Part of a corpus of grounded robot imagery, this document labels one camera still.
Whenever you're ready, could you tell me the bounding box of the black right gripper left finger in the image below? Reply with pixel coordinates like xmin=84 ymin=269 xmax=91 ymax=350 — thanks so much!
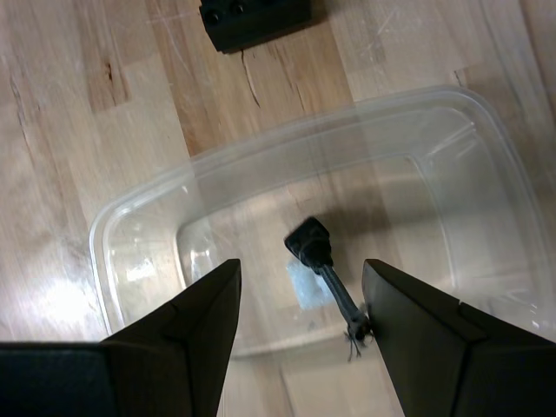
xmin=0 ymin=258 xmax=242 ymax=417

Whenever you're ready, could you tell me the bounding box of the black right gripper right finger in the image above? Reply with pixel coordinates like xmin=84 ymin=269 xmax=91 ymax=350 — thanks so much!
xmin=362 ymin=258 xmax=556 ymax=417

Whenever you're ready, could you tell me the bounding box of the black power plug braided cable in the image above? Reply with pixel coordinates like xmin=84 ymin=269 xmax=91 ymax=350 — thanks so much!
xmin=283 ymin=215 xmax=375 ymax=364

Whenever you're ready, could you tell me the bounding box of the clear plastic container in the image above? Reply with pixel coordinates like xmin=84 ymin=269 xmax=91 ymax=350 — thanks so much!
xmin=89 ymin=84 xmax=547 ymax=362

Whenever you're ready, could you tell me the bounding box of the white sticker patch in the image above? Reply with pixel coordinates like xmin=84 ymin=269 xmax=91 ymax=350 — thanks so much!
xmin=286 ymin=259 xmax=329 ymax=312

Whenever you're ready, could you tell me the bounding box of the black clamp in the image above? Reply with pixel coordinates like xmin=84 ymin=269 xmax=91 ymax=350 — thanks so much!
xmin=198 ymin=0 xmax=314 ymax=56

